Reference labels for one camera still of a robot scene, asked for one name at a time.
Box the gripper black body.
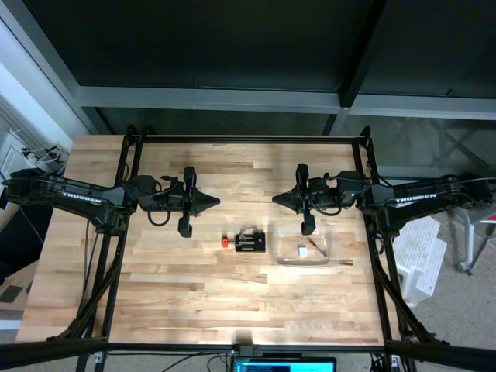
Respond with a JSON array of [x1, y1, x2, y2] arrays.
[[294, 163, 337, 236], [162, 166, 199, 238]]

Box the black low camera mount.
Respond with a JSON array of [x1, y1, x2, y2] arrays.
[[231, 337, 260, 357]]

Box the black and white cable bundle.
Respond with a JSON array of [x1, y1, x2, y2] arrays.
[[21, 145, 69, 171]]

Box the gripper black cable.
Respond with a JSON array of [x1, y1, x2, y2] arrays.
[[308, 172, 343, 215], [146, 174, 180, 228]]

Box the grey metal chair base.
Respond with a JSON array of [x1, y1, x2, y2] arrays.
[[449, 208, 496, 276]]

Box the clear plastic tub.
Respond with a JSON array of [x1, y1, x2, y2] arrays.
[[274, 223, 337, 267]]

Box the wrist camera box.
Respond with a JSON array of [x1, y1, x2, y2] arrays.
[[336, 170, 371, 208], [123, 174, 160, 206]]

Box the black metal frame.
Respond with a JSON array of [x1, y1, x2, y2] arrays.
[[0, 124, 496, 372]]

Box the brown cardboard box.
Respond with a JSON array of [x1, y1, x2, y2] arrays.
[[0, 259, 40, 311]]

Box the blue-edged screen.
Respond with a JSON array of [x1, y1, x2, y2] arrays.
[[233, 356, 337, 372]]

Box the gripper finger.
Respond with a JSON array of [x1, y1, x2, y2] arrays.
[[271, 184, 298, 201], [195, 187, 221, 203], [271, 198, 298, 213], [195, 201, 221, 216]]

